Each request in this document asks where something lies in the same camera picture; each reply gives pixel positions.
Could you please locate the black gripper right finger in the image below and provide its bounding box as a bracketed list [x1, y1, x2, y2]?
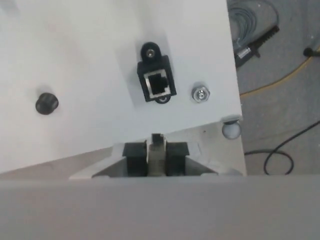
[164, 141, 221, 179]

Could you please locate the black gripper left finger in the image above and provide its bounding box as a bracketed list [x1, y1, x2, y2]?
[67, 141, 148, 179]

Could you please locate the grey Ethernet plug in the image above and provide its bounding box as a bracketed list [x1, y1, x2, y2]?
[147, 133, 168, 177]

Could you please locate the small grey marker ball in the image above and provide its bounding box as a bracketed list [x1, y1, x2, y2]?
[221, 120, 240, 140]

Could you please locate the metal hex nut screw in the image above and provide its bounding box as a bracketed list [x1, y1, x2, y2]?
[190, 84, 213, 104]

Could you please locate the small black round knob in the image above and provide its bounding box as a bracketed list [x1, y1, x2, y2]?
[35, 91, 60, 116]

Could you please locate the white task board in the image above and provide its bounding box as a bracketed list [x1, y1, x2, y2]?
[0, 0, 243, 176]

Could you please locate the black floor cable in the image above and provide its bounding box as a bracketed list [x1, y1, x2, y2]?
[244, 119, 320, 176]

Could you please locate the yellow floor cable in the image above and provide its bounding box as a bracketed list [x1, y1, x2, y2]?
[239, 44, 320, 96]

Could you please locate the grey coiled cable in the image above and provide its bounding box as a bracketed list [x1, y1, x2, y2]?
[228, 0, 280, 51]

